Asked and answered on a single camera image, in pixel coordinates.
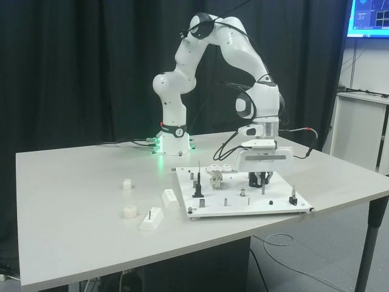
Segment white peg holder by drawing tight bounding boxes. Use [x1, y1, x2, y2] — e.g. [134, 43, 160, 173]
[160, 188, 180, 209]
[139, 206, 165, 231]

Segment flat white mounting plate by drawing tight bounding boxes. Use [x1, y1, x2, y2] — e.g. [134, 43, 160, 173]
[241, 140, 278, 150]

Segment black floor cable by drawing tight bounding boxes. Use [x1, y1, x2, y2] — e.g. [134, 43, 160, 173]
[249, 248, 266, 292]

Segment black plug with thin wire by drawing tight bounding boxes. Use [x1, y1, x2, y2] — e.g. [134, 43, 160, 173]
[191, 159, 204, 199]

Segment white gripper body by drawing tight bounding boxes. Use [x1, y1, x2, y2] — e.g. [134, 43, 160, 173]
[234, 145, 295, 173]

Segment black curtains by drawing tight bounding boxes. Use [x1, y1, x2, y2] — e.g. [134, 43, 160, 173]
[0, 0, 350, 274]

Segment beige metal connector block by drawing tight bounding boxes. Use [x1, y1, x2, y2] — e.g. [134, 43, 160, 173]
[209, 172, 223, 191]

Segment black cable on cabinet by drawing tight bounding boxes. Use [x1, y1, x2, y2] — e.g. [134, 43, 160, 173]
[336, 86, 389, 99]

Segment silver flange ring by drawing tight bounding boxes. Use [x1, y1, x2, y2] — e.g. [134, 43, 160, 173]
[254, 121, 279, 141]

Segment thin black rod on wire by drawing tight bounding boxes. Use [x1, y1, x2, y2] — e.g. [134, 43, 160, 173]
[278, 127, 320, 159]

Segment grey floor cable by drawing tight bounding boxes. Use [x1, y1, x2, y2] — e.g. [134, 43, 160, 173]
[263, 233, 359, 287]

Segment blue screen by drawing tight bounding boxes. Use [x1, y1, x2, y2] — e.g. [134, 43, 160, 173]
[346, 0, 389, 39]

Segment white task board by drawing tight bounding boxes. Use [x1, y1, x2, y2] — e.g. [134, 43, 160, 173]
[170, 165, 317, 220]

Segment black base cables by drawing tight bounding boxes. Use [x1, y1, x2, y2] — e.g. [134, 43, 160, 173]
[131, 138, 162, 147]

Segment white cabinet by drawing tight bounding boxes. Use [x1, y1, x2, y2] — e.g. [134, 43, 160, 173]
[322, 91, 389, 176]

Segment black table leg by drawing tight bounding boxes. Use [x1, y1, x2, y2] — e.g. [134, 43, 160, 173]
[355, 194, 385, 292]

